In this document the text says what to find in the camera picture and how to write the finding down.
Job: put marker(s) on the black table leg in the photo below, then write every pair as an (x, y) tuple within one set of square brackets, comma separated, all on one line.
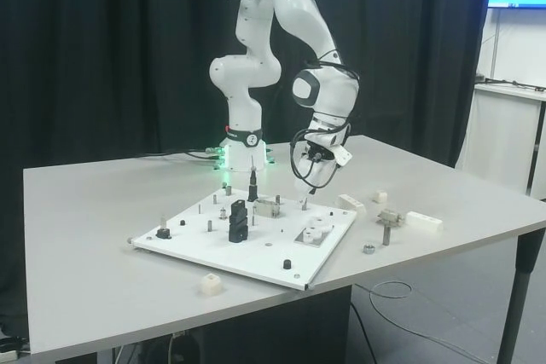
[(521, 287)]

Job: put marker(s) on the small white camera box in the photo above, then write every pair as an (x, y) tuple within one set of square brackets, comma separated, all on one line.
[(342, 156)]

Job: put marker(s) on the metal BNC plug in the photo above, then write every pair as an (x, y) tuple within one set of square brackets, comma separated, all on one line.
[(222, 212)]

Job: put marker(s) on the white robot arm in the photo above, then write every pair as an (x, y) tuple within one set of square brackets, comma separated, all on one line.
[(256, 61)]

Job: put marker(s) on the small white cube holder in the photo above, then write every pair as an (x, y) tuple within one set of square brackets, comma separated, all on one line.
[(211, 285), (380, 196)]

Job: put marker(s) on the white cabinet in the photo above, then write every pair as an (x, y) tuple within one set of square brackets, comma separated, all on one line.
[(503, 142)]

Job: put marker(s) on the long white peg holder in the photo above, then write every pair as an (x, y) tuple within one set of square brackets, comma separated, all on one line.
[(352, 204), (425, 222)]

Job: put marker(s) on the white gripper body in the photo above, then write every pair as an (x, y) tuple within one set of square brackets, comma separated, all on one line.
[(315, 174)]

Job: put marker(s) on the thick metal round peg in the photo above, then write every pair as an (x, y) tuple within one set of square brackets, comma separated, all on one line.
[(386, 237)]

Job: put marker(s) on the metal square peg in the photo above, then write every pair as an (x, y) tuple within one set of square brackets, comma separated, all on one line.
[(277, 199)]

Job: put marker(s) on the white task board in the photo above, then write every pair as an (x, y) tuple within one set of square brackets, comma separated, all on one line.
[(256, 253)]

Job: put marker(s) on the black curtain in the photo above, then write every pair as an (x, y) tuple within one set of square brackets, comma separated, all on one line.
[(106, 53)]

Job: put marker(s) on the black D-SUB plug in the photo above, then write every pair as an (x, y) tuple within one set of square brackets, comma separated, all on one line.
[(238, 221)]

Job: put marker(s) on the metal hex nut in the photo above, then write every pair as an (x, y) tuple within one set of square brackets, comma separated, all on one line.
[(368, 249)]

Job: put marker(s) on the black slim plug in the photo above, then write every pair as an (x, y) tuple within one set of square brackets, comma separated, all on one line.
[(253, 187)]

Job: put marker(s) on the metal plug with flange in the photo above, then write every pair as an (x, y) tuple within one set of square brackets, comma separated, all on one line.
[(390, 217)]

